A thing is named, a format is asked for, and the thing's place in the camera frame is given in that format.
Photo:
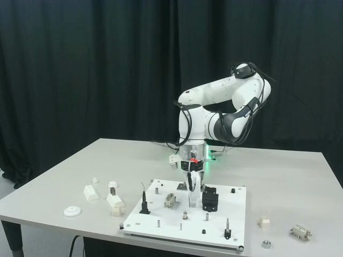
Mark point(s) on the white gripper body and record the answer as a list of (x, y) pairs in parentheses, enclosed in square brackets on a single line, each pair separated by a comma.
[(196, 184)]

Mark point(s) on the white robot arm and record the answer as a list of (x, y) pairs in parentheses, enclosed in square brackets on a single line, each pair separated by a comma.
[(209, 88)]

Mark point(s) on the white peg holder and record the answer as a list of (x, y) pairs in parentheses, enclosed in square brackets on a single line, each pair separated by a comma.
[(115, 200), (91, 192)]

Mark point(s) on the metal square peg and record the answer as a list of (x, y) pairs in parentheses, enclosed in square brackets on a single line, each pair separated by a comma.
[(112, 191)]

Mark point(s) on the black D-SUB plug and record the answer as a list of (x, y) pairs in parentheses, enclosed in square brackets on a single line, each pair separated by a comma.
[(209, 199)]

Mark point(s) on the metal BNC plug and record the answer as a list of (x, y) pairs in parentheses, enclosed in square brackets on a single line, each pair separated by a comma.
[(185, 215)]

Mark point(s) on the black adapter band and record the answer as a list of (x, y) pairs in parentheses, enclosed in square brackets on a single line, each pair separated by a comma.
[(185, 166)]

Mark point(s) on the white task board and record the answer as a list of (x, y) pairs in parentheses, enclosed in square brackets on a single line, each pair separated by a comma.
[(174, 214)]

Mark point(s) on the black plug with metal tip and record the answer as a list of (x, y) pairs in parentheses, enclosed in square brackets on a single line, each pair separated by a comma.
[(227, 233)]

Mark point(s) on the cream plug holder block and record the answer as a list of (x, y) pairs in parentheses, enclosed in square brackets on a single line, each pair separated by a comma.
[(264, 221), (116, 211)]

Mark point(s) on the white medium gear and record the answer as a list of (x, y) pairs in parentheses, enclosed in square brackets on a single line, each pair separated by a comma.
[(113, 184)]

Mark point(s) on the metal nut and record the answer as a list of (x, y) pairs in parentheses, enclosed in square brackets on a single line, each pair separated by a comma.
[(266, 243)]

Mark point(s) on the white small gear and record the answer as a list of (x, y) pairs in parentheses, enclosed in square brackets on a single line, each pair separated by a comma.
[(95, 180)]

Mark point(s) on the grey multi-pin plug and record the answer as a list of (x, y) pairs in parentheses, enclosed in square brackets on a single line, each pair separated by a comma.
[(301, 230)]

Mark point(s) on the white large gear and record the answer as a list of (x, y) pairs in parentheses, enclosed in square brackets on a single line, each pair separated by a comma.
[(72, 211)]

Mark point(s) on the black curtain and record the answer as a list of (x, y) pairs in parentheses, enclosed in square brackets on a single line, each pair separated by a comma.
[(80, 67)]

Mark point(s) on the black table leg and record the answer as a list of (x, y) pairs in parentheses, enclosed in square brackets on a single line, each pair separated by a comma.
[(12, 235)]

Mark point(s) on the small white camera box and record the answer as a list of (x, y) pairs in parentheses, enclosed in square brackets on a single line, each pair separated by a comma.
[(174, 158)]

